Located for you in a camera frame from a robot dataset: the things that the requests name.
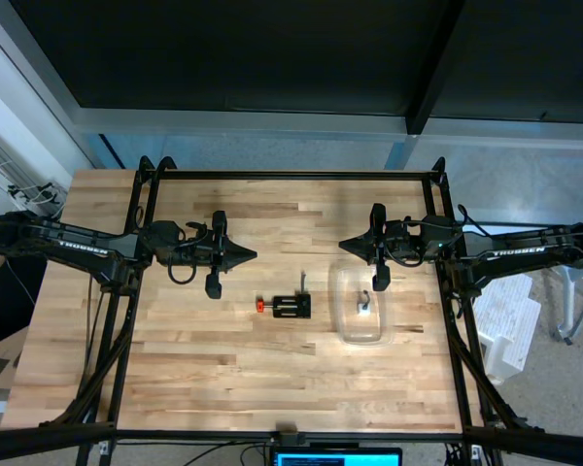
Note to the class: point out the clear plastic tub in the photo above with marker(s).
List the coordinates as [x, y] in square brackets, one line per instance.
[345, 310]

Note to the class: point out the black table-level camera box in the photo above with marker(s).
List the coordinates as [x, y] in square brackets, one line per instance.
[290, 434]

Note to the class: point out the black slanted beam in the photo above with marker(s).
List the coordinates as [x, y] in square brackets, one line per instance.
[420, 121]

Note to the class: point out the brown cardboard box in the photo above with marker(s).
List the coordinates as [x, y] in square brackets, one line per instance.
[10, 340]

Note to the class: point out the laptop screen with blue edge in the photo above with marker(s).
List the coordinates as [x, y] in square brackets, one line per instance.
[335, 458]

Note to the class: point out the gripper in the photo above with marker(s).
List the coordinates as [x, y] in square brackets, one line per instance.
[217, 252]
[379, 247]

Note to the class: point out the white USB-C connector black lead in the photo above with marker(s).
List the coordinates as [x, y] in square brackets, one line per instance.
[363, 309]

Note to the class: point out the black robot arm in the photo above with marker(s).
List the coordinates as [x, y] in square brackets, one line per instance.
[515, 252]
[78, 245]

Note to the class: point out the white foam block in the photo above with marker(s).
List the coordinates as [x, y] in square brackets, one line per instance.
[510, 335]

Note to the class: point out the black vise with orange knob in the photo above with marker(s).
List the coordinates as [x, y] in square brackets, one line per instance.
[294, 307]

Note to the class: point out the black aluminium table frame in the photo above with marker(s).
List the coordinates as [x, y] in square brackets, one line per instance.
[291, 175]

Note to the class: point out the grey metal stand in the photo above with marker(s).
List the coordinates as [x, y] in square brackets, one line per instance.
[567, 301]

